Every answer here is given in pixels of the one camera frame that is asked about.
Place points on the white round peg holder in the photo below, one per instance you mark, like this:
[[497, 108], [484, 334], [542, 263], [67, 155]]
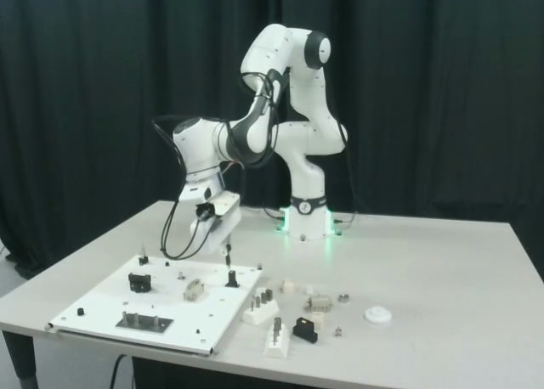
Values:
[[278, 351]]

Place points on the black USB plug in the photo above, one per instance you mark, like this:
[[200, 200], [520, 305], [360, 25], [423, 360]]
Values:
[[227, 255]]

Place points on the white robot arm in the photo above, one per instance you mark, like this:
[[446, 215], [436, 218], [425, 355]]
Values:
[[304, 168]]

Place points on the medium metal square peg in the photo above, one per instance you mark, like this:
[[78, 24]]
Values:
[[258, 299]]

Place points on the black D-SUB plug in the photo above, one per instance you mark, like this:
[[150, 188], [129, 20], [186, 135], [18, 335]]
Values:
[[304, 328]]

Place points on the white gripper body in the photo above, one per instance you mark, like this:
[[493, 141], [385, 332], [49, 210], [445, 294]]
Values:
[[212, 236]]

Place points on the black curtain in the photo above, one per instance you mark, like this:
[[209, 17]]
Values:
[[85, 87]]

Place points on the white square peg holder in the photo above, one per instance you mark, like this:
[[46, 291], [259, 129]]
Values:
[[259, 317]]

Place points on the beige cube holder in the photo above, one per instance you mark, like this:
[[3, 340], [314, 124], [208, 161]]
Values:
[[288, 288], [319, 321]]

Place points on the metal bolt nut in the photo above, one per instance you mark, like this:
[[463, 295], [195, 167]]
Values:
[[343, 298]]

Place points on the grey waterproof plug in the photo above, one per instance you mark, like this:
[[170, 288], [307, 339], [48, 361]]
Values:
[[319, 304]]

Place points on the large metal round peg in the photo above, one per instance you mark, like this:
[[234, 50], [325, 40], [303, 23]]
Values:
[[278, 325]]

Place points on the black table leg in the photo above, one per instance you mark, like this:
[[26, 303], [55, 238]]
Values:
[[19, 359]]

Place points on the white large gear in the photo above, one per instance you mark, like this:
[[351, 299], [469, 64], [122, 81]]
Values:
[[377, 314]]

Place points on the white task board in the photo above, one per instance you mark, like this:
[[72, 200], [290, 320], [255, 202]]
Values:
[[170, 304]]

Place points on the large metal square peg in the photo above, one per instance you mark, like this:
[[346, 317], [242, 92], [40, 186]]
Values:
[[267, 297]]

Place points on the white small gear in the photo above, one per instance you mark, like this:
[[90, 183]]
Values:
[[309, 289]]

